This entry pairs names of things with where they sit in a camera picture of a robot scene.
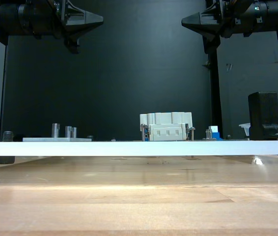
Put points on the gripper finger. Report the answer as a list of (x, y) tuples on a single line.
[(193, 21), (92, 20)]

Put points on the black socket block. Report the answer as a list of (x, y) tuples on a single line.
[(263, 110)]

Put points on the small white connector block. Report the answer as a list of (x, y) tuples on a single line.
[(214, 129)]

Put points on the beige multi-pin connector housing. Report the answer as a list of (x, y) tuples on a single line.
[(168, 123)]

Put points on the black board screw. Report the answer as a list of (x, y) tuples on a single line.
[(228, 136), (90, 137)]

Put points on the grey metal plate with posts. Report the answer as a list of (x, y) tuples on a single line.
[(55, 139)]

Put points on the threaded board screw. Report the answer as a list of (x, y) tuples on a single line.
[(8, 136)]

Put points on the blue connector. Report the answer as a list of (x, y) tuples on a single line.
[(146, 136)]

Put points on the white task board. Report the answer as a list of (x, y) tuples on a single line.
[(129, 148)]

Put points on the black board foot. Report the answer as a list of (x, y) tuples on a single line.
[(5, 160)]

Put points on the black aluminium frame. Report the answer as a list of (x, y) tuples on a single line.
[(214, 98)]

